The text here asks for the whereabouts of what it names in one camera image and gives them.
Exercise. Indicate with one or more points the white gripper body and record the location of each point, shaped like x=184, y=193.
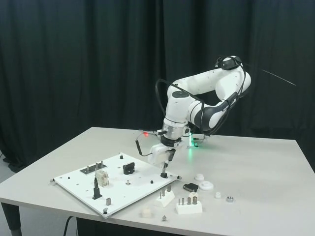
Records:
x=157, y=155

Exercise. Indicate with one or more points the white large gear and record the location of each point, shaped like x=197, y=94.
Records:
x=206, y=186

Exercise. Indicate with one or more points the white small gear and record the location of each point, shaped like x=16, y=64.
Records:
x=217, y=195

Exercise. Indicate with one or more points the small white plug holder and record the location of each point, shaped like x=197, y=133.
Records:
x=147, y=212

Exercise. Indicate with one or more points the beige waterproof plug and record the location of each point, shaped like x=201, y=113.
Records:
x=101, y=177

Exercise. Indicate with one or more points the white medium gear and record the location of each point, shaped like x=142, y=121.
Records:
x=198, y=177

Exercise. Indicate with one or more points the metal BNC plug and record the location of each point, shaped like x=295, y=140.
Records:
x=229, y=198

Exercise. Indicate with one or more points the black curtain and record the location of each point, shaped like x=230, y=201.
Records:
x=73, y=61

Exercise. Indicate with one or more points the white four-peg holder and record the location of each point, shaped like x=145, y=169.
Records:
x=188, y=209

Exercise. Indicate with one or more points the small metal bolt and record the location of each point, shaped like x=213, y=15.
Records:
x=164, y=218

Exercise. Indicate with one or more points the white task board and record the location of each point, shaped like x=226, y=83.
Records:
x=137, y=190

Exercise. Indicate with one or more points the thick metal peg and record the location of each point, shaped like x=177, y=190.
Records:
x=195, y=197
x=189, y=200

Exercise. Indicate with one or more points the metal square peg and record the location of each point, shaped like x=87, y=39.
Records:
x=108, y=201
x=168, y=189

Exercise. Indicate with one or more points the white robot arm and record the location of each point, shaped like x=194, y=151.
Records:
x=211, y=78

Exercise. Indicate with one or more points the dark table leg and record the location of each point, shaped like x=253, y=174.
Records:
x=12, y=218

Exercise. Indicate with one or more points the white two-peg holder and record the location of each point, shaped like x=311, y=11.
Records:
x=164, y=200

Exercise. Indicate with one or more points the tall black USB plug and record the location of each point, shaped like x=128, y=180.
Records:
x=96, y=190

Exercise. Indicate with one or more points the black D-SUB plug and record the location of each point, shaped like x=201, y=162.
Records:
x=190, y=187

